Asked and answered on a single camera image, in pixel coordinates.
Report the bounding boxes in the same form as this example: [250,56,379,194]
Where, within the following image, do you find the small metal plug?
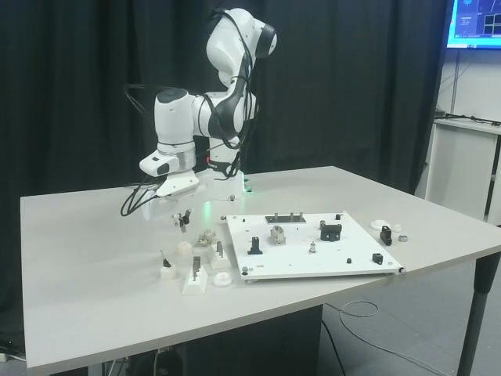
[196,230,217,248]

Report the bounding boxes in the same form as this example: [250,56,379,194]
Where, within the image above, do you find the white task board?
[221,211,408,283]

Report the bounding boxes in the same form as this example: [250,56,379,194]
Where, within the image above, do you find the blue monitor screen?
[445,0,501,50]

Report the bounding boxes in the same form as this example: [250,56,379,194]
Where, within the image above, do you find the white cabinet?
[414,117,501,227]

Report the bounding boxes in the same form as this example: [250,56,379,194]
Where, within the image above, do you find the white flat mounting plate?
[155,170,200,198]

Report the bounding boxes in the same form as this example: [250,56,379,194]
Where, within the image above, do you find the small white peg holder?
[208,248,229,269]

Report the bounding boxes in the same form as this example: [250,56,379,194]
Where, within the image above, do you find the large white peg holder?
[181,269,209,295]

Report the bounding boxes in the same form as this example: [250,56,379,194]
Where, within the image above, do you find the grey floor cable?
[338,300,462,376]

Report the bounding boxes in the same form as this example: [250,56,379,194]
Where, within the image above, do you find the black floor cable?
[321,320,355,376]

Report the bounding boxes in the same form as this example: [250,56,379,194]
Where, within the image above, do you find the black curtains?
[0,0,451,356]

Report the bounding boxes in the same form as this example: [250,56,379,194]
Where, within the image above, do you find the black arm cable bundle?
[119,6,260,217]

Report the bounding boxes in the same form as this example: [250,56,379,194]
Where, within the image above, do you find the dark grey table leg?
[456,258,493,376]

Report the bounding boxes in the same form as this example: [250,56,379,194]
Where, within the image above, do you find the thin black cable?
[434,110,501,127]

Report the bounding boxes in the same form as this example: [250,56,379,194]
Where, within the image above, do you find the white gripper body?
[145,190,197,218]

